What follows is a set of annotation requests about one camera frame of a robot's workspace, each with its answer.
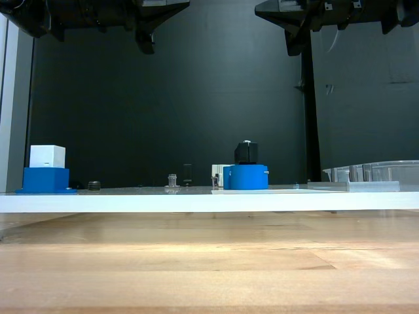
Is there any black block with screw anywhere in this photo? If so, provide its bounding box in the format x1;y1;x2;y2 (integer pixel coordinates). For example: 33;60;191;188
234;139;259;165

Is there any white cube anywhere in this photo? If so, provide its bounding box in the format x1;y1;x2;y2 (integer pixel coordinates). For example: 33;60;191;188
29;145;67;169

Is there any clear plastic tub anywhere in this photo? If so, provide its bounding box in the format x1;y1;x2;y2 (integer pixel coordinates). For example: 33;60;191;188
322;159;419;184

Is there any small clear connector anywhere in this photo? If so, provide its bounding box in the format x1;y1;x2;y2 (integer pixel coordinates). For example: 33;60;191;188
164;173;182;193

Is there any grey multi-pin connector housing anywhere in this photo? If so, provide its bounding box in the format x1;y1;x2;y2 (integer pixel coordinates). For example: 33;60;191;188
211;164;232;190

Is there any blue square base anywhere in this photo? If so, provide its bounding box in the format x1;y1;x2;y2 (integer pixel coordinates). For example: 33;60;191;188
14;167;79;195

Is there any grey metal holder plate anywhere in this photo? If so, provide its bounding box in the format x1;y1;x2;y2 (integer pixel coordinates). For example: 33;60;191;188
306;181;401;194

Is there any white task board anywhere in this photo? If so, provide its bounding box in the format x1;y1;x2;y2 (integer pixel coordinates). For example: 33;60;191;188
0;186;419;214

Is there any black wall pillar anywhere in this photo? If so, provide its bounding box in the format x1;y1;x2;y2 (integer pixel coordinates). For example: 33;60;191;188
299;48;321;183

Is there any grey metal window frame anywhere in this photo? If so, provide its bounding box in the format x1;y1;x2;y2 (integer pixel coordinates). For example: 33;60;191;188
0;14;34;194

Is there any blue round mount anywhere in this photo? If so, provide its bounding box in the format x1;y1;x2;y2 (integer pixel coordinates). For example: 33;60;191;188
223;164;270;190

